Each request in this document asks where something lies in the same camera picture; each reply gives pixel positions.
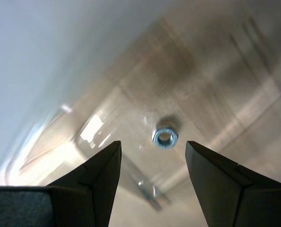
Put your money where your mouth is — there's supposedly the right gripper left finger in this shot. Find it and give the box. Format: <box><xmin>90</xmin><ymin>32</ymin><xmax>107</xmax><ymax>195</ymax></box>
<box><xmin>0</xmin><ymin>140</ymin><xmax>122</xmax><ymax>227</ymax></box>

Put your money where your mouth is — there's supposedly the steel nut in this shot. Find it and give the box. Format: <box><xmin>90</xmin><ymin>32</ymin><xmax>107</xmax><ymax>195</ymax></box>
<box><xmin>151</xmin><ymin>127</ymin><xmax>179</xmax><ymax>150</ymax></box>

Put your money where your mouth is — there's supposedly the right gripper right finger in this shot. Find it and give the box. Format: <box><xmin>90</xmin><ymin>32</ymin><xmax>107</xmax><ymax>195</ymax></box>
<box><xmin>184</xmin><ymin>140</ymin><xmax>281</xmax><ymax>227</ymax></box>

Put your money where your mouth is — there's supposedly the clear plastic container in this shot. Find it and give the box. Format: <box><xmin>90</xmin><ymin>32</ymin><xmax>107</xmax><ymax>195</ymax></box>
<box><xmin>0</xmin><ymin>9</ymin><xmax>281</xmax><ymax>227</ymax></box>

